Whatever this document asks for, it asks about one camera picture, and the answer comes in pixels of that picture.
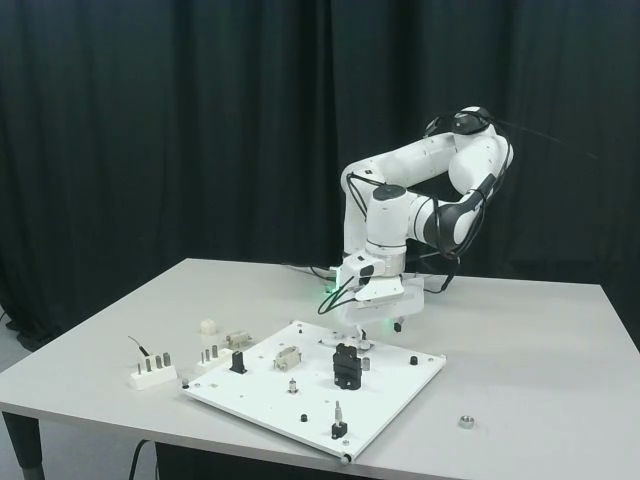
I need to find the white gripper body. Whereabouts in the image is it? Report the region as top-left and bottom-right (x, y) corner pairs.
(338, 278), (427, 327)

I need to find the flat white mounting plate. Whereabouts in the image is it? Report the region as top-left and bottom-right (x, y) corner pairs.
(353, 278), (405, 303)

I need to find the black D-SUB plug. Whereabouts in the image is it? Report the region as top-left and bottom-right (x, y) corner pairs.
(331, 342), (362, 391)

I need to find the white box with dark window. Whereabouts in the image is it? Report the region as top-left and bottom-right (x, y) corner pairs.
(341, 253), (377, 278)

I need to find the white task board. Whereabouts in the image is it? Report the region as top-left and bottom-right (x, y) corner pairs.
(179, 319), (448, 464)

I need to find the black cabinet under table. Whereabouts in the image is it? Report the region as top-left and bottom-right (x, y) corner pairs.
(154, 442), (351, 480)

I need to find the long white peg holder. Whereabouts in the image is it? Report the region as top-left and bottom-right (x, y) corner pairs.
(128, 366), (180, 392)

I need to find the black curtain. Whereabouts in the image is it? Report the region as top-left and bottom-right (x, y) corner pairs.
(0, 0), (640, 351)

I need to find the black table leg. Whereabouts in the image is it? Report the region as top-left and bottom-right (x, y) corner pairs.
(2, 412), (42, 480)

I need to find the black looped wrist cable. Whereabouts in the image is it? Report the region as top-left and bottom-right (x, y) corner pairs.
(315, 277), (364, 316)

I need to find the black cable on table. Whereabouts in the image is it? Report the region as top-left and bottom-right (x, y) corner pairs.
(284, 263), (334, 281)

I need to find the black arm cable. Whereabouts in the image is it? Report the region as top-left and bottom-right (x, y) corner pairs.
(347, 107), (599, 294)

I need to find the black cable under table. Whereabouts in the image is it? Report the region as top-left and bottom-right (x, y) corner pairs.
(130, 438), (157, 480)

